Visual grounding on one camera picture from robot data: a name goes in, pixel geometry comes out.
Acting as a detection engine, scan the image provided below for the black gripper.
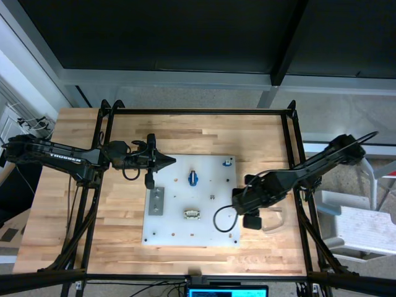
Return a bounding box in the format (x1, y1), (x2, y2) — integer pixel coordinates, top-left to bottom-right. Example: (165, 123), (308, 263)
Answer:
(232, 174), (264, 230)
(129, 133), (177, 190)

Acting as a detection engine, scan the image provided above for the clear plastic tub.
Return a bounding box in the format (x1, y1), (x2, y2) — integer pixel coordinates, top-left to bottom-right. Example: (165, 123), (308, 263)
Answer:
(262, 202), (292, 236)

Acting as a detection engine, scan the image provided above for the grey metal plate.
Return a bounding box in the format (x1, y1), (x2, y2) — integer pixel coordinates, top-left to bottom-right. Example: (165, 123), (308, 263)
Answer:
(148, 187), (165, 216)

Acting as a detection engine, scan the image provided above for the white board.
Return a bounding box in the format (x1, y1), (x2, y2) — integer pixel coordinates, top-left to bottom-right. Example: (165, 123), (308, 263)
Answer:
(141, 154), (241, 248)

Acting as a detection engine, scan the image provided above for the blue-edged screen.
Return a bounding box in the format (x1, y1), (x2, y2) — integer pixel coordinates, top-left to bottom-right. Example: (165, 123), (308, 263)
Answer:
(184, 284), (269, 297)

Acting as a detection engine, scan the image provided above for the white step stool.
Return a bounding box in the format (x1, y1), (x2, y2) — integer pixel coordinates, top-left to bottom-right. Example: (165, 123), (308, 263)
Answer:
(321, 204), (396, 264)

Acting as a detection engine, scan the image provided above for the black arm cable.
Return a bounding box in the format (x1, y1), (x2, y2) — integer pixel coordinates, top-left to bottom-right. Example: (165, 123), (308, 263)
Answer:
(213, 205), (241, 233)
(122, 166), (141, 182)
(351, 131), (380, 145)

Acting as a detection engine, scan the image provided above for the black metal frame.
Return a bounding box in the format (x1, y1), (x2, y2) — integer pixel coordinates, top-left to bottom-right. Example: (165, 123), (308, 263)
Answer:
(0, 98), (396, 297)

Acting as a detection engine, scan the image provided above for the black table camera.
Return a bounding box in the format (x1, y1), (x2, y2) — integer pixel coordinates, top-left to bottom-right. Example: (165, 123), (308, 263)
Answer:
(187, 268), (204, 285)

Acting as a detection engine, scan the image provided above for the grey partition frame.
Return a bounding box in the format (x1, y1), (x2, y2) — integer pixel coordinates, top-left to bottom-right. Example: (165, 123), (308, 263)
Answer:
(0, 0), (396, 108)

